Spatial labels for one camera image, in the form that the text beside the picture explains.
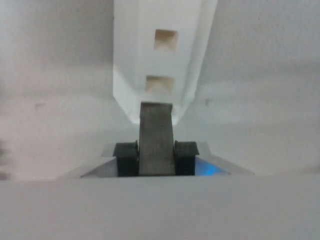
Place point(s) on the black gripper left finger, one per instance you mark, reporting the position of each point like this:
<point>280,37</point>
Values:
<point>126,160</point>

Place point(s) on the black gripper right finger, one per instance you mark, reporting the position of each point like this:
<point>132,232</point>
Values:
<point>185,160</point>

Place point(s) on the metal square peg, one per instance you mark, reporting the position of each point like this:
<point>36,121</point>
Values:
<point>156,140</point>

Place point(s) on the white peg holder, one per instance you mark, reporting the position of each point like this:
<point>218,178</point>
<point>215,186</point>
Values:
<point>132,50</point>

